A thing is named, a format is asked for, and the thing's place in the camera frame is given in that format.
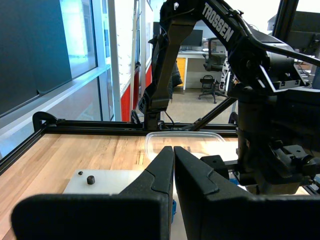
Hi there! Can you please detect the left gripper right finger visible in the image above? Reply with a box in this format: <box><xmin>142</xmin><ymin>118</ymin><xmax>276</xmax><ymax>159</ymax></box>
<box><xmin>174</xmin><ymin>146</ymin><xmax>320</xmax><ymax>240</ymax></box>

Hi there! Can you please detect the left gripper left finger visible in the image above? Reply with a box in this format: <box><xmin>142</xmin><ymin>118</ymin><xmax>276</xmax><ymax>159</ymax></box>
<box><xmin>11</xmin><ymin>146</ymin><xmax>175</xmax><ymax>240</ymax></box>

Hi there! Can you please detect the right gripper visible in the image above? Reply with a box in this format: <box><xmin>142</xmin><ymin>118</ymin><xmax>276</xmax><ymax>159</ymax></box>
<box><xmin>201</xmin><ymin>139</ymin><xmax>318</xmax><ymax>196</ymax></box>

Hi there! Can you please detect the white mounting board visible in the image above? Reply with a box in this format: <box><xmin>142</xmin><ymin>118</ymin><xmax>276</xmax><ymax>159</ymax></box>
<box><xmin>62</xmin><ymin>157</ymin><xmax>311</xmax><ymax>240</ymax></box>

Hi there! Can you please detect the clear plastic tub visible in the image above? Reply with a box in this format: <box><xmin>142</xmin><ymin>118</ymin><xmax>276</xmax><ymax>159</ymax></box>
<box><xmin>144</xmin><ymin>131</ymin><xmax>227</xmax><ymax>162</ymax></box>

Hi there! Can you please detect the black office chair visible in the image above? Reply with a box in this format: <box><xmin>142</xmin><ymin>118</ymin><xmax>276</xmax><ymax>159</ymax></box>
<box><xmin>198</xmin><ymin>37</ymin><xmax>230</xmax><ymax>105</ymax></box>

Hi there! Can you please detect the yellow drawer cabinet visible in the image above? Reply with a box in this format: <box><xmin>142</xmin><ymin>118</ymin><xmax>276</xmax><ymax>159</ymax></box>
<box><xmin>176</xmin><ymin>57</ymin><xmax>187</xmax><ymax>88</ymax></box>

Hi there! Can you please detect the white desk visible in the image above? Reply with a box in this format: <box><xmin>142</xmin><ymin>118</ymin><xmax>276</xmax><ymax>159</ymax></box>
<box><xmin>176</xmin><ymin>48</ymin><xmax>230</xmax><ymax>91</ymax></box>

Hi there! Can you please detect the black computer monitor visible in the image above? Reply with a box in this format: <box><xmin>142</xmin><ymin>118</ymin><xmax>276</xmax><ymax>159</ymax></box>
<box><xmin>178</xmin><ymin>29</ymin><xmax>204</xmax><ymax>51</ymax></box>

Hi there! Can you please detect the blue two-lobed plug mount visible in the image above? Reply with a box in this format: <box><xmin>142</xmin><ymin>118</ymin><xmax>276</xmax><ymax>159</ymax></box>
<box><xmin>171</xmin><ymin>199</ymin><xmax>178</xmax><ymax>224</ymax></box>

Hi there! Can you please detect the black table frame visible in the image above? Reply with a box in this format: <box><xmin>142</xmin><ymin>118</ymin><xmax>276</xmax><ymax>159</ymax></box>
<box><xmin>0</xmin><ymin>97</ymin><xmax>238</xmax><ymax>176</ymax></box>

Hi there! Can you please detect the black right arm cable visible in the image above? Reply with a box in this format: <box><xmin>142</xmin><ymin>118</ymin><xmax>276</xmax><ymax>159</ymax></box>
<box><xmin>219</xmin><ymin>0</ymin><xmax>320</xmax><ymax>63</ymax></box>

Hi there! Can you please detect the silver window frame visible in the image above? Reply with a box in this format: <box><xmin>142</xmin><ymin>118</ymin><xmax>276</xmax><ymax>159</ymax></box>
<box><xmin>0</xmin><ymin>0</ymin><xmax>151</xmax><ymax>158</ymax></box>

